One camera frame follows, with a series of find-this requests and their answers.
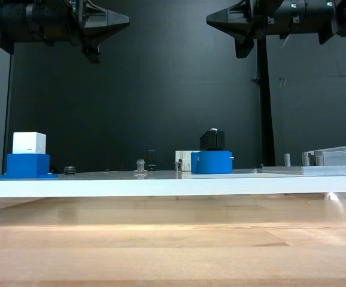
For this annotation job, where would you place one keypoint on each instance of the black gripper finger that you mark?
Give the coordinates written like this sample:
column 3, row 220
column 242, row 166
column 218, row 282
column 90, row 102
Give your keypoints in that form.
column 110, row 18
column 101, row 33
column 236, row 16
column 236, row 31

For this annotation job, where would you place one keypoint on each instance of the black block in holder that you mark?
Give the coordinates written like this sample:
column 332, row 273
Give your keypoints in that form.
column 212, row 140

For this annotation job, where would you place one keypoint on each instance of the white cube plug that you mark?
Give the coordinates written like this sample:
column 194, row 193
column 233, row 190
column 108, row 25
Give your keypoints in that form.
column 26, row 142

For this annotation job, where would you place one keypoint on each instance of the blue round holder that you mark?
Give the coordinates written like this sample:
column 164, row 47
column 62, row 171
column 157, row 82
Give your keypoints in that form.
column 212, row 163

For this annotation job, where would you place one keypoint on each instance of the small grey upright pin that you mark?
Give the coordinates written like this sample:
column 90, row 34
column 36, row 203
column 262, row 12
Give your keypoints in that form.
column 287, row 159

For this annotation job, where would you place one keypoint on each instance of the small clear clip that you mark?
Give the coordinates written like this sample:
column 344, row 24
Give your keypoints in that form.
column 141, row 166

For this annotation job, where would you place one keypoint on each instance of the pale rectangular connector housing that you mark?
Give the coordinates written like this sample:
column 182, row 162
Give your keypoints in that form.
column 182, row 160

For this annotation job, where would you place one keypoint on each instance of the black screw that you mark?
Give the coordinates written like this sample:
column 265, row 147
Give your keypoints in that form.
column 70, row 170

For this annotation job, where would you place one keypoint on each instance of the clear plastic tub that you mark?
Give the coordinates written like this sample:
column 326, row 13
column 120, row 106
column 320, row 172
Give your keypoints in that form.
column 340, row 155

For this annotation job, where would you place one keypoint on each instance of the blue square socket base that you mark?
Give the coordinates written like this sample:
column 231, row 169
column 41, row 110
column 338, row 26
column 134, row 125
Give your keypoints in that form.
column 26, row 166

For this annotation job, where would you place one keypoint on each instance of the white square board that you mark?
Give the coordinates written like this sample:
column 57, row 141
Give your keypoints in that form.
column 161, row 186

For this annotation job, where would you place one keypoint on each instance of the black wall pillar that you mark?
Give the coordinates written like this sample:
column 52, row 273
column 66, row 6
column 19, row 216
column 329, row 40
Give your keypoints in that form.
column 264, row 104

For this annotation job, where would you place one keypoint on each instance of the grey metal plate with bracket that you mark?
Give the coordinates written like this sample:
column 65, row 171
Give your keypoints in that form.
column 322, row 171

